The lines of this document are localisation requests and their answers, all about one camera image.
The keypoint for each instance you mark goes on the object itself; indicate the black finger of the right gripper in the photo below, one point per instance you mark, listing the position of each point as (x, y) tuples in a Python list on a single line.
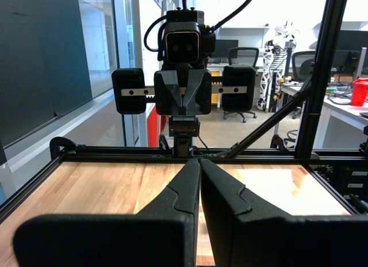
[(166, 100), (198, 100)]

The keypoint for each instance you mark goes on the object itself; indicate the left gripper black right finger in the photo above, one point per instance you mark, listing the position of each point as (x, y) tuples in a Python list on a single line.
[(287, 241)]

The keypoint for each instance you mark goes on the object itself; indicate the right arm's black gripper body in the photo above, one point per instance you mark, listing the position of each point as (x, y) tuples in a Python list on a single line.
[(129, 77)]

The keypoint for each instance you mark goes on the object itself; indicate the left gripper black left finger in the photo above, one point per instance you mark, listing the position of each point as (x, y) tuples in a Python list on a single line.
[(115, 238)]

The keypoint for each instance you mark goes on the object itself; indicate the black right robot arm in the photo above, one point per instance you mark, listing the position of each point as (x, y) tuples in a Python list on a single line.
[(184, 126)]

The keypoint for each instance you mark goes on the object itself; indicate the yellow bin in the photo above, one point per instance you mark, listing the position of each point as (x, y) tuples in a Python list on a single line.
[(215, 99)]

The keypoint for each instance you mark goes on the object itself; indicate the red and white cabinet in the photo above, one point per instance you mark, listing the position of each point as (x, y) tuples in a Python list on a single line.
[(152, 126)]

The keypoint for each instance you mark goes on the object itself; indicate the small black monitor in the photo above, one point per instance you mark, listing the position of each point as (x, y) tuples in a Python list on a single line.
[(227, 48)]

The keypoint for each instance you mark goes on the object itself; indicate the black office chair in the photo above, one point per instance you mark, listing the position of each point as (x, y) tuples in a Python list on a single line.
[(244, 49)]

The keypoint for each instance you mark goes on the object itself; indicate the white lattice robot figure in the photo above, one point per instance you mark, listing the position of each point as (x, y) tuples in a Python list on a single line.
[(265, 83)]

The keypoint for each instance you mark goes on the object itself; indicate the black box with white labels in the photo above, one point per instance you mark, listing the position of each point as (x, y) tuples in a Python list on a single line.
[(345, 177)]

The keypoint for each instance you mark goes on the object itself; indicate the grey mesh office chair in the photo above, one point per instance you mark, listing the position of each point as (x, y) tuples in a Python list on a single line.
[(302, 65)]

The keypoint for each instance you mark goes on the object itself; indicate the white office desk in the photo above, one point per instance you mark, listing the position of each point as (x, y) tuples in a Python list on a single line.
[(345, 113)]

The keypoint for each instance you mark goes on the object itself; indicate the red plastic cup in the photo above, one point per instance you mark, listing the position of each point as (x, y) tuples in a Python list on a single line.
[(359, 91)]

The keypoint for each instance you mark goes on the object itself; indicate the large black monitor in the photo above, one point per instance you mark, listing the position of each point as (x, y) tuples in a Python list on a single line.
[(353, 42)]

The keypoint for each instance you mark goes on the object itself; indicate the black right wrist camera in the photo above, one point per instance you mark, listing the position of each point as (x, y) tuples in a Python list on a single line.
[(182, 48)]

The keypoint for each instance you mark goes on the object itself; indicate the black frame C-clamp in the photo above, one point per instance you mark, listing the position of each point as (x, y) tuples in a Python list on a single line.
[(57, 141), (277, 140)]

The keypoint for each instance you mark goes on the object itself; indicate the black aluminium table frame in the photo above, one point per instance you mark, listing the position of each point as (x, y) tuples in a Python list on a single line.
[(322, 77)]

